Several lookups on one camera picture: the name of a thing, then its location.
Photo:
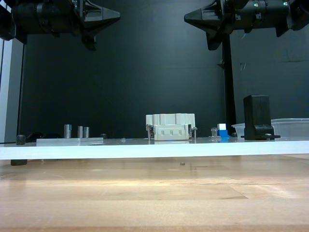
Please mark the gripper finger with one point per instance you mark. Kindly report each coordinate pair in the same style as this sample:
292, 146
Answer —
101, 26
205, 15
101, 14
210, 27

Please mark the black square bar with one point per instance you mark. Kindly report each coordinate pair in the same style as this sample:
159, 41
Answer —
256, 108

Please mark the black bar holder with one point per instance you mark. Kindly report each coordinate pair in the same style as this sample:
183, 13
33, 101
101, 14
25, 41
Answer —
259, 131

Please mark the clear plastic container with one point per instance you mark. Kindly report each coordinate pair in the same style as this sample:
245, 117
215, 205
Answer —
290, 130

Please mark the white taskboard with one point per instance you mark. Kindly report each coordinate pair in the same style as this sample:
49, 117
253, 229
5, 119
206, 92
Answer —
154, 149

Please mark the black upright pillar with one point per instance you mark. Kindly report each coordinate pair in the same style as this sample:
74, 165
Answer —
229, 96

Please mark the small metal clamp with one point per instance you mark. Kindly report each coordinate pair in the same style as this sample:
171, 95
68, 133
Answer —
214, 133

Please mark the short steel round peg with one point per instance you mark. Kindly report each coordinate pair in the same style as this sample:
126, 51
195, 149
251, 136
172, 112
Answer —
68, 131
86, 132
80, 132

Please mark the blue and white connector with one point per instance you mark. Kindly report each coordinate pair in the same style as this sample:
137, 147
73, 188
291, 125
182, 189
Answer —
222, 134

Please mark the black threaded screw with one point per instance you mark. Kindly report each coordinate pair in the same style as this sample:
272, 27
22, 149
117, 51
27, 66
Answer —
103, 135
234, 134
21, 140

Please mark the beige connector housing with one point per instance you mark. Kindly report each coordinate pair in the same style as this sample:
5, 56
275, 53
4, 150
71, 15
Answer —
170, 131

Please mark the grey metal plate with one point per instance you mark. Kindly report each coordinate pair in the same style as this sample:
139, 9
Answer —
70, 141

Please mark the black board foot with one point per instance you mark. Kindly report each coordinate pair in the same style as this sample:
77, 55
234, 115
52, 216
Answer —
18, 162

